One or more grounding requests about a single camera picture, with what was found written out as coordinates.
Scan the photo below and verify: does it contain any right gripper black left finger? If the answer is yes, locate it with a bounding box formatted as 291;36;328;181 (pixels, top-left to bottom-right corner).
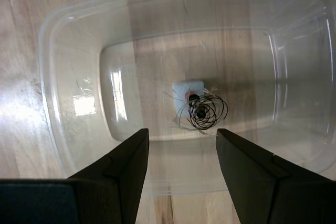
0;128;150;224

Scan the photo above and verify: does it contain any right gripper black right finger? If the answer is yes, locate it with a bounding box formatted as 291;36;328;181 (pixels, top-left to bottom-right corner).
215;128;336;224

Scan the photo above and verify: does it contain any red rca connector with wire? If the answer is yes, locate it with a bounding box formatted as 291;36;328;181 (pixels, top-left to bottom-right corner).
164;84;228;137

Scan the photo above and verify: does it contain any clear plastic tub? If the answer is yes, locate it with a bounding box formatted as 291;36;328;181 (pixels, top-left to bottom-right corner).
38;0;336;196

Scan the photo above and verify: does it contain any white foam block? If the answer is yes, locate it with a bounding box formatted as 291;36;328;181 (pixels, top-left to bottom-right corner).
172;80;205;120

